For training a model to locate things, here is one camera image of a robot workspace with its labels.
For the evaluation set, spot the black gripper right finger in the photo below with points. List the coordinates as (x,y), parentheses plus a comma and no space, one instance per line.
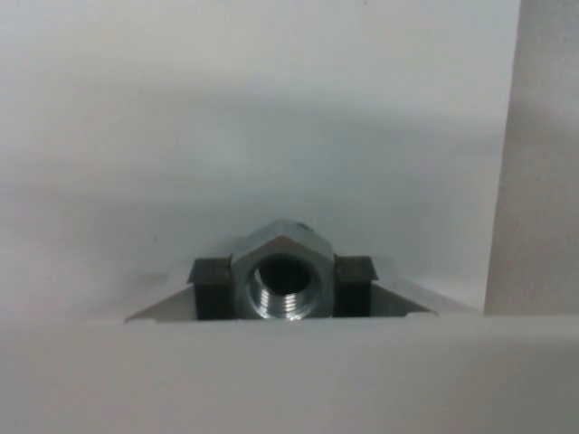
(353,294)

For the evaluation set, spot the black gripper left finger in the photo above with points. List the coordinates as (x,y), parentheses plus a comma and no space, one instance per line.
(210,294)

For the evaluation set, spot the metal hex bolt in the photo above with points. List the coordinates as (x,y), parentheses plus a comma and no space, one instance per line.
(280,253)

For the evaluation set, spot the white task board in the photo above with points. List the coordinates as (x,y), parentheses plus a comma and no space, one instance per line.
(226,135)

